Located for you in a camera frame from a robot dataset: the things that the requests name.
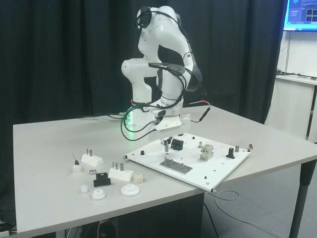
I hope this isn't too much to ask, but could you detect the white peg holder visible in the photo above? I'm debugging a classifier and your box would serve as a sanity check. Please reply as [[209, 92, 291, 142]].
[[108, 168, 135, 182], [81, 153, 105, 168]]

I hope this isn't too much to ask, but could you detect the grey floor cable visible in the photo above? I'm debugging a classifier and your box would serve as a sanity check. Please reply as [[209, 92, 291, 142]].
[[210, 189, 241, 238]]

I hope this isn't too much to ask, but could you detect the grey multi-pin connector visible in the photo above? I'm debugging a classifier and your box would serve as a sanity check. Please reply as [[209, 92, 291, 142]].
[[200, 144, 211, 161]]

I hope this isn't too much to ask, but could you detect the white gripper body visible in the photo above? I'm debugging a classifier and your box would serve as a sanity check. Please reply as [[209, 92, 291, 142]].
[[148, 114, 192, 141]]

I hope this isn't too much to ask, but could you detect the black waterproof plug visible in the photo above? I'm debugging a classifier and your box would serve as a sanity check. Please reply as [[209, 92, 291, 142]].
[[171, 138, 184, 151]]

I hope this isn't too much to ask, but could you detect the cream cube block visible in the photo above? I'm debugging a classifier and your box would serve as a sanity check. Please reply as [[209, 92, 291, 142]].
[[132, 172, 145, 184]]

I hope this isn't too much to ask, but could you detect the black rod with red tag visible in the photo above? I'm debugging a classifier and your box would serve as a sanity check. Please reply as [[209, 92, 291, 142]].
[[190, 99, 212, 123]]

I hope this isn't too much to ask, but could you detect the blue screen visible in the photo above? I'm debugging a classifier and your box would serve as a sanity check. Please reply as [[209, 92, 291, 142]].
[[283, 0, 317, 32]]

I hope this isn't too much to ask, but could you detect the black curtain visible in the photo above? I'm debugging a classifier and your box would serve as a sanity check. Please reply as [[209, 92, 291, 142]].
[[0, 0, 289, 221]]

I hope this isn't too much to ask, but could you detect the white medium gear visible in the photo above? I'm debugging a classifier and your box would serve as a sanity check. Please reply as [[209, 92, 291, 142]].
[[91, 189, 106, 200]]

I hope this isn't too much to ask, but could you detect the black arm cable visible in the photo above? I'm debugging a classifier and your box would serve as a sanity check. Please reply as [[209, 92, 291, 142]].
[[119, 5, 208, 141]]

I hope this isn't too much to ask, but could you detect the black plug block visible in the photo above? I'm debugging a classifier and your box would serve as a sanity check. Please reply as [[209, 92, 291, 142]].
[[93, 173, 112, 187]]

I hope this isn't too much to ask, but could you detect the white large gear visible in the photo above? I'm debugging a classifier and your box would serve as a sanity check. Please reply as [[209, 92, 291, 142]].
[[120, 184, 141, 198]]

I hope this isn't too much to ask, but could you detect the white cabinet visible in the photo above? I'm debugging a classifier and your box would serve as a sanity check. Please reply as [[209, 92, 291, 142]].
[[262, 73, 317, 145]]

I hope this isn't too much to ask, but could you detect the dark table leg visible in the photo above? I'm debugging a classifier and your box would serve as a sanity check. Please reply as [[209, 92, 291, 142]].
[[295, 162, 312, 238]]

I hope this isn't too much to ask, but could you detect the white task board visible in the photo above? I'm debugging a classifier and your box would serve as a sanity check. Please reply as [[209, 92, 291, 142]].
[[122, 132, 252, 193]]

